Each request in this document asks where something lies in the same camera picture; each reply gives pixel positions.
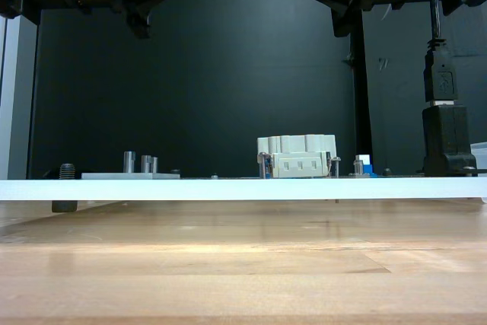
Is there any black USB connector with cable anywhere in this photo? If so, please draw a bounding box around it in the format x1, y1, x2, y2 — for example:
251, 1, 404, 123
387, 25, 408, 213
423, 0, 458, 107

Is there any grey multi-pin connector housing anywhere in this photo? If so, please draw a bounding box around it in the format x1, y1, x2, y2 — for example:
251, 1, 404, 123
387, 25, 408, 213
256, 133, 338, 180

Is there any blue and white small connector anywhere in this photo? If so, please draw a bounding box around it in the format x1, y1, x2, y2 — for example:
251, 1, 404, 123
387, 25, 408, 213
353, 154, 376, 179

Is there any black USB socket housing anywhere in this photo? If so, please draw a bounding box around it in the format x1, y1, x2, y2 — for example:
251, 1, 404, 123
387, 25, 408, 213
416, 104, 480, 178

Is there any grey metal plate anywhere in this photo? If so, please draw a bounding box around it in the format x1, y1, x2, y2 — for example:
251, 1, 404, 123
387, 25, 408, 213
80, 171, 181, 181

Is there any black threaded foot screw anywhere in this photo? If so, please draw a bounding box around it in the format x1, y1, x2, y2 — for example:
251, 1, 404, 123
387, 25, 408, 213
51, 162, 78, 214

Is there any clear plastic tub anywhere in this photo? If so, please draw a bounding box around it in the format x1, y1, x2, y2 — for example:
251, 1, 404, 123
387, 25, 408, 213
469, 142, 487, 172

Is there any white task board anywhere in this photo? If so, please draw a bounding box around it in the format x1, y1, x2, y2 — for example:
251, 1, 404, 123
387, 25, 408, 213
0, 178, 487, 203

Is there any black vertical post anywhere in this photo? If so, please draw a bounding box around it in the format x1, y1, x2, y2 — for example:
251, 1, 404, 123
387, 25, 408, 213
341, 8, 376, 176

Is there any grey aluminium window frame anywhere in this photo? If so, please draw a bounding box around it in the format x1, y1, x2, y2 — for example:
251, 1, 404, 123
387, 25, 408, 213
0, 12, 39, 180

